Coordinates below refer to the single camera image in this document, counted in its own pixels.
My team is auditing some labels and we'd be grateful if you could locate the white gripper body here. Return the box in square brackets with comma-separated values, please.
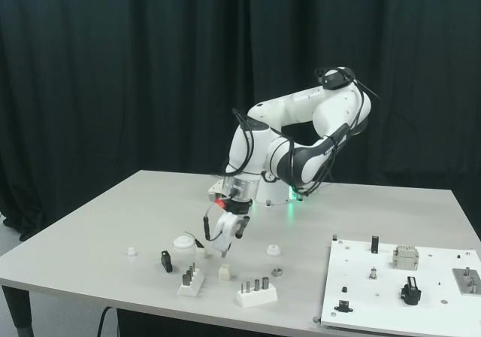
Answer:
[209, 211, 244, 254]

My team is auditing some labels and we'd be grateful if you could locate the black USB plug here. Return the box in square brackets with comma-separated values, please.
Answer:
[186, 232, 206, 250]

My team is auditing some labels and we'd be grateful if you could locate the white large gear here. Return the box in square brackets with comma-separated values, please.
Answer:
[173, 235, 197, 256]

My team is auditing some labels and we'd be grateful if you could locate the white square peg holder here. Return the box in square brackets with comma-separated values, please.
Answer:
[176, 271, 206, 297]

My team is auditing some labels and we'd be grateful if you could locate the white round peg holder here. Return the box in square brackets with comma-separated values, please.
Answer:
[235, 286, 279, 308]

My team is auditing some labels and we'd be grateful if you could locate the black D-SUB plug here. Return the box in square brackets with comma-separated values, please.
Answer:
[159, 250, 174, 273]

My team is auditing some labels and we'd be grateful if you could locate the black box under table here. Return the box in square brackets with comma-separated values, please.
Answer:
[116, 308, 320, 337]

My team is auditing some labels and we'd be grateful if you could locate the white task board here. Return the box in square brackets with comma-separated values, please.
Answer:
[313, 233, 481, 337]

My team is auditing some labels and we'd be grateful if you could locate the grey waterproof plug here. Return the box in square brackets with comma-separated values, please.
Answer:
[392, 245, 419, 269]

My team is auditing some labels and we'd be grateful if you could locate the black curtain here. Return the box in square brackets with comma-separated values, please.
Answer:
[0, 0, 481, 242]

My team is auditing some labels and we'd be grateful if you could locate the black table leg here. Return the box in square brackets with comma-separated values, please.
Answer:
[2, 286, 32, 337]

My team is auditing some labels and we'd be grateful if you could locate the thin black rod on wire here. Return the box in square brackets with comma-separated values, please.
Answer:
[201, 199, 228, 241]

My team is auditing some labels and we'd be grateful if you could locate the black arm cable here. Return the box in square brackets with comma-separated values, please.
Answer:
[223, 65, 381, 199]

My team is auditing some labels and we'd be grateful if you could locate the black power cable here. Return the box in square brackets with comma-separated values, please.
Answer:
[98, 305, 118, 337]

